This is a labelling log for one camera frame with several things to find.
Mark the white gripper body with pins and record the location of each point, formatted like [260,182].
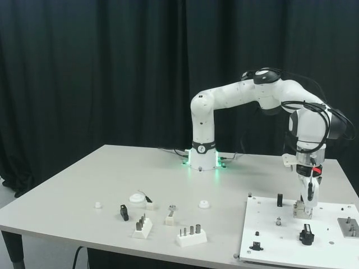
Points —
[303,187]

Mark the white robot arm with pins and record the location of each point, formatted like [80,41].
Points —
[224,92]

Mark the black rod with red tag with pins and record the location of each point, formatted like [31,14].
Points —
[310,191]

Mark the white flat mounting plate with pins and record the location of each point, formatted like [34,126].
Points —
[289,161]

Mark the white task board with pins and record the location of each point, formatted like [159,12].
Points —
[269,238]

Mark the white medium gear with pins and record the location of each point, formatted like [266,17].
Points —
[204,204]

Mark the large metal round peg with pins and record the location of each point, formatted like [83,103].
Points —
[198,228]

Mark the medium metal round peg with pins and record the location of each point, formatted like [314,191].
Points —
[192,229]

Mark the white round peg holder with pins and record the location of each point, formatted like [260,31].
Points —
[190,241]

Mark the USB plug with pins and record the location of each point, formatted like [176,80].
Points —
[170,214]

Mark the white USB plug holder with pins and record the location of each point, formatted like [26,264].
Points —
[169,221]

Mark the white Ethernet plug holder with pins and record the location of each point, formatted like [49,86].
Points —
[151,206]

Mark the white large gear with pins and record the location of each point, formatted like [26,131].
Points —
[136,199]

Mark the white square peg holder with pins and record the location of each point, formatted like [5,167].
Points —
[141,234]

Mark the large metal square peg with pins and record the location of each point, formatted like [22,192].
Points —
[138,226]

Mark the black D-SUB plug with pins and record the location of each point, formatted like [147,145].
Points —
[124,213]

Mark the white small gear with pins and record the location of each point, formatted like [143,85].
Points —
[97,205]

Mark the black curtain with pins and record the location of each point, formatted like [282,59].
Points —
[84,70]

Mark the black table leg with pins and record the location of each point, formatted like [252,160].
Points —
[12,248]

